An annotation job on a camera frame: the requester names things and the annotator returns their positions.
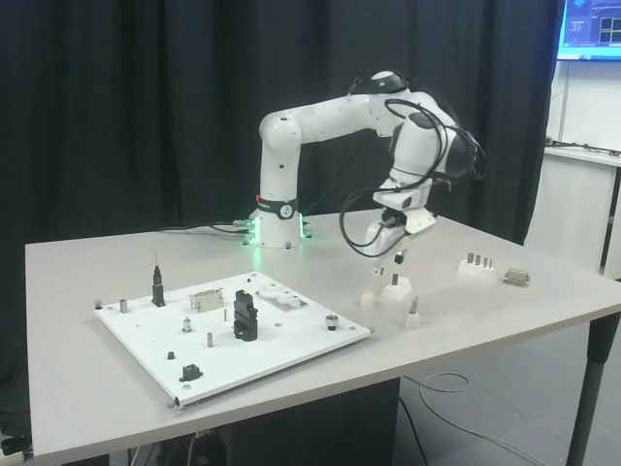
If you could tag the black curtains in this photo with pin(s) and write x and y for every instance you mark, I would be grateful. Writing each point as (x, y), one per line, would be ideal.
(145, 97)

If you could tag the black D-SUB plug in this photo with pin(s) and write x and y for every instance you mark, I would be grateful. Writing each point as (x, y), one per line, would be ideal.
(242, 315)

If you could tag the white wedge peg holder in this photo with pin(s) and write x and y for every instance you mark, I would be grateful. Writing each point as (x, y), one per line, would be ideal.
(395, 292)

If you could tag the small white cube holder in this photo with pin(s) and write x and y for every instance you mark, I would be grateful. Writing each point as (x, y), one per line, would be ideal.
(367, 297)

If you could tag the long white peg holder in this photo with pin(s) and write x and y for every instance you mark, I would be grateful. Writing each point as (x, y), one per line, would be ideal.
(475, 270)

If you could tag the grey waterproof plug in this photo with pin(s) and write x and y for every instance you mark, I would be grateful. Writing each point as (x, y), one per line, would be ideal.
(515, 277)

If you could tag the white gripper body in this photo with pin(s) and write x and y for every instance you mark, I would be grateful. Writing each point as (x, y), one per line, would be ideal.
(383, 242)

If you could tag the white task board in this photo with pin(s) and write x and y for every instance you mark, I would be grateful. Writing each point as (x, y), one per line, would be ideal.
(218, 359)

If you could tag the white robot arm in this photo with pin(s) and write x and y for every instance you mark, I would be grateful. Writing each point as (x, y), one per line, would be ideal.
(279, 160)

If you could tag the blue screen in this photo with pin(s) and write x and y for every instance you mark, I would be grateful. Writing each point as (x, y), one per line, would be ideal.
(592, 29)

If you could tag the dark table leg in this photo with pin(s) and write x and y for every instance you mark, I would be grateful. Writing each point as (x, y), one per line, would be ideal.
(589, 388)

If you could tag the metal BNC plug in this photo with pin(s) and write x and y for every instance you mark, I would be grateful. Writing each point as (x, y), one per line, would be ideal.
(186, 324)

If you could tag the white cabinet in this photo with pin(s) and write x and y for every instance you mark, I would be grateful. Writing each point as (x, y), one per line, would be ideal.
(577, 213)

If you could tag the metal USB plug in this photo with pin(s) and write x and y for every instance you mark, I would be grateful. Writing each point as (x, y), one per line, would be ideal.
(414, 306)

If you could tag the small white plug holder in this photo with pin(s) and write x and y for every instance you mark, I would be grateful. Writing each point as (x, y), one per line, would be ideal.
(412, 320)

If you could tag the white large gear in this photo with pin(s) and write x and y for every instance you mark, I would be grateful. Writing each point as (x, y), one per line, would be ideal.
(287, 300)

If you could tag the thick metal peg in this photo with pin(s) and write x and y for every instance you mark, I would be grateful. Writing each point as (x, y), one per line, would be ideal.
(123, 307)

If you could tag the metal knurled bolt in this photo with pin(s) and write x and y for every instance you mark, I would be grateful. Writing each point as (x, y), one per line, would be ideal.
(331, 322)

